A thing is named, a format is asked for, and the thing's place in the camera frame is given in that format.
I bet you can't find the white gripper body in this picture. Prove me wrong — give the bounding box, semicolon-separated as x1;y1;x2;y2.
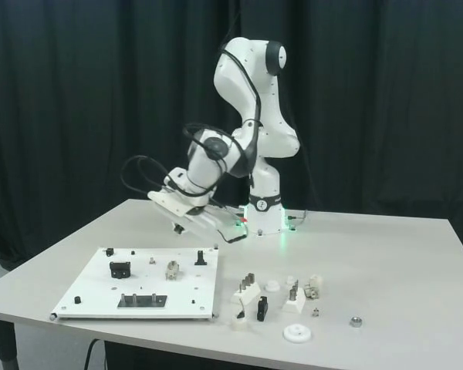
164;206;241;244

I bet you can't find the flat white mounting plate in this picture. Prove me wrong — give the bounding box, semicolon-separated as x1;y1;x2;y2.
147;189;214;217

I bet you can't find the white task board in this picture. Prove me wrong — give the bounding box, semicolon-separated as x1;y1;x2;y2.
49;246;222;321

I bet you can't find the white peg holder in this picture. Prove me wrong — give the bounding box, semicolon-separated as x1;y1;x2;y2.
230;284;262;310
281;292;307;315

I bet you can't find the black D-SUB plug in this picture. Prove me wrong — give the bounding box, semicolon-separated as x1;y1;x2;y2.
255;295;271;322

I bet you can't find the white waterproof plug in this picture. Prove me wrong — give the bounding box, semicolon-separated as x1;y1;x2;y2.
303;273;327;300

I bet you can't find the white large gear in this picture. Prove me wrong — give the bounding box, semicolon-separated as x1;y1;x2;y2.
282;324;312;344

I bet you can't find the black curtain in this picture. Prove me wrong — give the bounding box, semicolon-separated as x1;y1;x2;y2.
0;0;463;271

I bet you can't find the black table leg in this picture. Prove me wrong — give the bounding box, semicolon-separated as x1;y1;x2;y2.
0;316;17;370

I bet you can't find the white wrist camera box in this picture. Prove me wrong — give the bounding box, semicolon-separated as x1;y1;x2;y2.
163;166;187;187

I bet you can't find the grey base connector cable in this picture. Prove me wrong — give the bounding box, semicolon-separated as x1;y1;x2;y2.
286;210;309;233

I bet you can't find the black floor cable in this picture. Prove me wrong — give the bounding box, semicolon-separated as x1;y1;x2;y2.
85;338;102;370

